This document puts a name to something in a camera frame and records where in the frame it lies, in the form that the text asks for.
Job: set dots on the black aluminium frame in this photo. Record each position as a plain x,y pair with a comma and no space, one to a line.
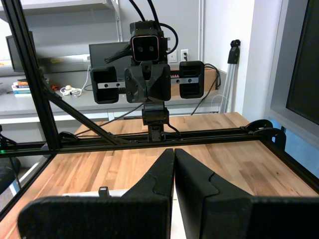
30,74

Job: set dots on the aluminium stand with black bracket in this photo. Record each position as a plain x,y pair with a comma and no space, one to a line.
230,82

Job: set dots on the black computer monitor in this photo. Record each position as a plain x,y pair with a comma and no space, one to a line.
15,54
99,57

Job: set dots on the white wall outlet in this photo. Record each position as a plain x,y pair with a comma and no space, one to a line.
184,54
172,56

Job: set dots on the white wall shelf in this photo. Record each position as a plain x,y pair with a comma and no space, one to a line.
62,7

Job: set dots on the white plastic board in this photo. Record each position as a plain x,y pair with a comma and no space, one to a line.
82,193

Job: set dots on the black office chair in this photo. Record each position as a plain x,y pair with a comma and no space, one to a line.
7,174

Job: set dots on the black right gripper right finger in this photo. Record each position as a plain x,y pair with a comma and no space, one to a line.
236,219

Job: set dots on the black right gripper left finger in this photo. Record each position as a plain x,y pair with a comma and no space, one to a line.
99,219

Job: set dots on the grey desk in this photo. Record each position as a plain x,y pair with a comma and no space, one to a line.
74,104

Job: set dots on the stack of books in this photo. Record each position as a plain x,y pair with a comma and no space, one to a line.
21,89

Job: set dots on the brown cardboard box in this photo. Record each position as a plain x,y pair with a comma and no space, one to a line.
210,79

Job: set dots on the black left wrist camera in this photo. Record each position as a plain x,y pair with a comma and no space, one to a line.
145,48

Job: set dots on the rj45 connector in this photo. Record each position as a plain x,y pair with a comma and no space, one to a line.
104,192

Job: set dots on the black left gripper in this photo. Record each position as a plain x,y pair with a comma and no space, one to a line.
104,84

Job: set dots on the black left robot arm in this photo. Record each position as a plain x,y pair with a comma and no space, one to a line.
154,117

